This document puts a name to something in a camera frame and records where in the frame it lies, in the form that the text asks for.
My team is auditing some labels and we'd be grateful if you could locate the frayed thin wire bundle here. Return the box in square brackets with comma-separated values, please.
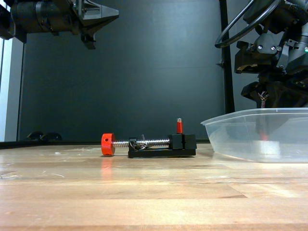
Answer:
[131, 134, 149, 152]

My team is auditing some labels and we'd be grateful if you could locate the red RCA socket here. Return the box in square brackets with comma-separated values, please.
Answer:
[176, 117, 184, 135]

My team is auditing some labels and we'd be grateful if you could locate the red round vise knob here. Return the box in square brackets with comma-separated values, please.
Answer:
[101, 132, 116, 157]

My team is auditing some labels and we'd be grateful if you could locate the clear plastic tub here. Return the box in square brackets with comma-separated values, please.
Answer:
[200, 107, 308, 164]

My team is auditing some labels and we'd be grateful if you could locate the black aluminium frame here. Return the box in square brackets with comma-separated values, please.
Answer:
[0, 140, 212, 150]

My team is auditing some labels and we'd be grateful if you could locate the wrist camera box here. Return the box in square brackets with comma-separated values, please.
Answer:
[234, 32, 286, 74]

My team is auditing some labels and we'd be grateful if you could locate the red RCA plug braided cable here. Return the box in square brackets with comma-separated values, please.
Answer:
[257, 90, 270, 142]

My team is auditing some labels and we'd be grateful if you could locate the black vise with steel screw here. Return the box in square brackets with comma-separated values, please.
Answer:
[112, 133, 197, 159]

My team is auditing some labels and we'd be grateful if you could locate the black wall post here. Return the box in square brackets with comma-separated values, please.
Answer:
[219, 0, 236, 114]

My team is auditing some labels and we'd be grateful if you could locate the black curved frame bracket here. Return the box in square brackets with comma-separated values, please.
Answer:
[40, 132, 63, 142]
[27, 131, 44, 141]

